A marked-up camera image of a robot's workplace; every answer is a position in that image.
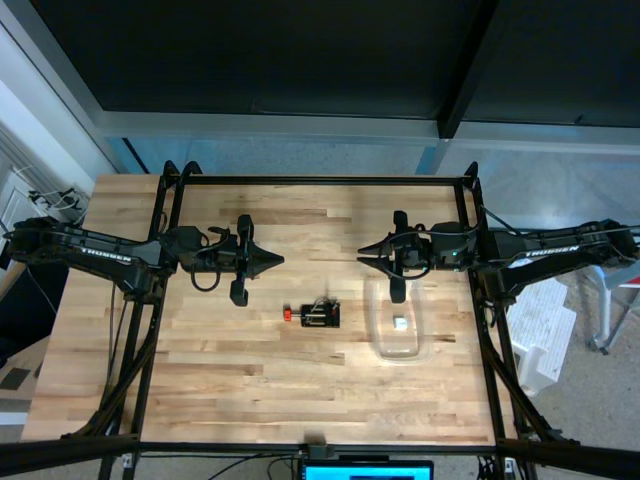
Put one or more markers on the black aluminium frame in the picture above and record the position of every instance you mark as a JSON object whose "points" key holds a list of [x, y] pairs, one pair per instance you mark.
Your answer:
{"points": [[320, 180]]}

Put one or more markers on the clear plastic tub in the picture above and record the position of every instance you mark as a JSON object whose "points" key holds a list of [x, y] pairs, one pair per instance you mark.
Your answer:
{"points": [[400, 350]]}

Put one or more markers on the white foam packing block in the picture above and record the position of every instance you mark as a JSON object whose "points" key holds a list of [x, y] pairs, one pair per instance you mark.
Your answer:
{"points": [[540, 330]]}

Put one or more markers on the black vise with red knob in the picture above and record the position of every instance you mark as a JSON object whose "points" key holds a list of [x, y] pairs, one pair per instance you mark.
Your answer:
{"points": [[322, 317]]}

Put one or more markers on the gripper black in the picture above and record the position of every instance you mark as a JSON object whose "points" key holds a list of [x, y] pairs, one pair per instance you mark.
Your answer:
{"points": [[242, 290], [398, 292]]}

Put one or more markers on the small black camera mount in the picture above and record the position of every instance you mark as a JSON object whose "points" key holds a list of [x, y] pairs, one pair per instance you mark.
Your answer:
{"points": [[315, 447]]}

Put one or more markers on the grey metal chair frame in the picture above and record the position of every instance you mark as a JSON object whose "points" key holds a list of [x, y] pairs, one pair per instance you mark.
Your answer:
{"points": [[604, 310]]}

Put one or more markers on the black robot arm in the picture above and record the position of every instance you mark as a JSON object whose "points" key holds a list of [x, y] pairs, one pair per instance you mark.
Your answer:
{"points": [[550, 255], [100, 252]]}

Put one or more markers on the laptop screen with blue edge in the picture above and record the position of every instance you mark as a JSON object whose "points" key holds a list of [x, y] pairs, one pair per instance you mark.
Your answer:
{"points": [[365, 472]]}

